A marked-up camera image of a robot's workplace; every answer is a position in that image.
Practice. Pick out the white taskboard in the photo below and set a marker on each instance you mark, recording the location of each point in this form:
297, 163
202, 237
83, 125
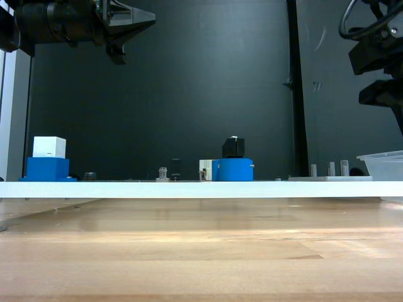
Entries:
189, 189

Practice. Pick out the grey peg plate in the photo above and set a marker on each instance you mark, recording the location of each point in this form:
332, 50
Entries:
330, 178

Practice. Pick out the clear plastic connector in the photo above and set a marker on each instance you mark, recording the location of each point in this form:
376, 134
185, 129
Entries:
162, 174

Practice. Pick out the white cube block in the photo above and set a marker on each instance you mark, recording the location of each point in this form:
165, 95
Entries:
48, 146

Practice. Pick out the white connector housing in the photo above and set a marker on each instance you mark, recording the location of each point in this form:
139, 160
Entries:
206, 168

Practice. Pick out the thick metal peg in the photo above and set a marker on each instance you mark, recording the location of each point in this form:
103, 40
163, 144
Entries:
344, 168

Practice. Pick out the thin metal peg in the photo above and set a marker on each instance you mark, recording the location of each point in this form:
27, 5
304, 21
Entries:
313, 170

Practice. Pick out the clear plastic tub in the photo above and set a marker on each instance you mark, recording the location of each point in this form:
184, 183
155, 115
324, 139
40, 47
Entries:
387, 170

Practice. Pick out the blue round holder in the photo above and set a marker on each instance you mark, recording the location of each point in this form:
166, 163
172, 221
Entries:
234, 171

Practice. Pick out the black clamp block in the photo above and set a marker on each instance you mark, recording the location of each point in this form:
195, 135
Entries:
234, 148

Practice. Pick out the black wall post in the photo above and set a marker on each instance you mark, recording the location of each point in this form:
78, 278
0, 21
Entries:
297, 94

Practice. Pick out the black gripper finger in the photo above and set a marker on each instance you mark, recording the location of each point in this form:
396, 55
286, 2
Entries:
384, 91
143, 17
121, 34

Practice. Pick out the blue square base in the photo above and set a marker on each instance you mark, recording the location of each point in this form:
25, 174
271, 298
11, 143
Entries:
44, 170

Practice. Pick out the black knurled nut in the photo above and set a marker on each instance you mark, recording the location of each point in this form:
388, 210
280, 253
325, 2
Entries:
90, 176

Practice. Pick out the medium metal peg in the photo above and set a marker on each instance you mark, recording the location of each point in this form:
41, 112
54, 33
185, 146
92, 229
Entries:
331, 169

